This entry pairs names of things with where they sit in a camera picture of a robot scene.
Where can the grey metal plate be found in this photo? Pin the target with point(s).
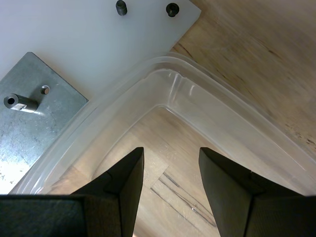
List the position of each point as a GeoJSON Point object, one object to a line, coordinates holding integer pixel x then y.
{"type": "Point", "coordinates": [49, 123]}

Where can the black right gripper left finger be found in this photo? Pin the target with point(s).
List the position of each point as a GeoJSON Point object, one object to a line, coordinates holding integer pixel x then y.
{"type": "Point", "coordinates": [61, 217]}

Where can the hollow dark metal peg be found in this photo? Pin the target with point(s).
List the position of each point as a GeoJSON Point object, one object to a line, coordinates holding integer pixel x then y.
{"type": "Point", "coordinates": [22, 103]}

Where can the white plastic board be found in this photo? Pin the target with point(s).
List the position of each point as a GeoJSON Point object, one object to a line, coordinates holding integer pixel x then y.
{"type": "Point", "coordinates": [74, 29]}

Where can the short silver pin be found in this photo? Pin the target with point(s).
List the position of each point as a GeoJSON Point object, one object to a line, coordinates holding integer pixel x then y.
{"type": "Point", "coordinates": [45, 89]}

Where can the black board screw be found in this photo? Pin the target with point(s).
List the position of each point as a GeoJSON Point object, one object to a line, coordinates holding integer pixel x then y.
{"type": "Point", "coordinates": [172, 10]}

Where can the clear plastic tub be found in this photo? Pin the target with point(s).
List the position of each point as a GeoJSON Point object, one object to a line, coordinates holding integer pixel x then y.
{"type": "Point", "coordinates": [222, 103]}

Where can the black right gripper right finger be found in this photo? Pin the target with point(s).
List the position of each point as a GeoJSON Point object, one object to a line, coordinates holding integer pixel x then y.
{"type": "Point", "coordinates": [266, 217]}

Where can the black set screw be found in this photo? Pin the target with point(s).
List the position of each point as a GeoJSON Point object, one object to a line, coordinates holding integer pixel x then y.
{"type": "Point", "coordinates": [121, 8]}

